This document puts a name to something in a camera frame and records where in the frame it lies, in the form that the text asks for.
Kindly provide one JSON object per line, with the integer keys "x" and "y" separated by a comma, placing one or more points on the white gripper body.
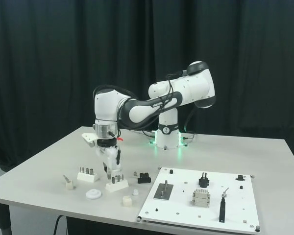
{"x": 110, "y": 157}

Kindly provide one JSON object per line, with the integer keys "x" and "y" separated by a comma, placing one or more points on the black table leg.
{"x": 1, "y": 218}

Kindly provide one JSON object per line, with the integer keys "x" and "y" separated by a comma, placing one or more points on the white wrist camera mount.
{"x": 89, "y": 139}

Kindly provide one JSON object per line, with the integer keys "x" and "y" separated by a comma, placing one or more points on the black D-SUB plug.
{"x": 144, "y": 178}

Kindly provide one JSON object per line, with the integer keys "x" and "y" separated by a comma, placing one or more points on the metal bolt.
{"x": 66, "y": 178}

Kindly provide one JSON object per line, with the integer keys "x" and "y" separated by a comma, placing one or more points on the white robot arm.
{"x": 183, "y": 85}

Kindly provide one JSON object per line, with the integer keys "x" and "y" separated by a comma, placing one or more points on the white large gear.
{"x": 94, "y": 194}

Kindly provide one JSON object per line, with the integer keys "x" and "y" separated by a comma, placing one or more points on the white task board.
{"x": 186, "y": 210}

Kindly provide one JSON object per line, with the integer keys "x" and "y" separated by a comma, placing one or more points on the white square peg holder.
{"x": 117, "y": 186}

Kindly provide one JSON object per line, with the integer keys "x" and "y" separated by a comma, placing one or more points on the white round peg holder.
{"x": 88, "y": 177}

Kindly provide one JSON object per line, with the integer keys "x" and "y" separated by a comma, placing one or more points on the small white holder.
{"x": 69, "y": 186}

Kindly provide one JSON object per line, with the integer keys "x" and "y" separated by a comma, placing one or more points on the white small gear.
{"x": 136, "y": 192}

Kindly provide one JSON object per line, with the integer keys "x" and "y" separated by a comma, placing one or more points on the white cube holder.
{"x": 127, "y": 201}

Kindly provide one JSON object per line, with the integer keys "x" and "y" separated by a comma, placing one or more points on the black curtain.
{"x": 63, "y": 61}

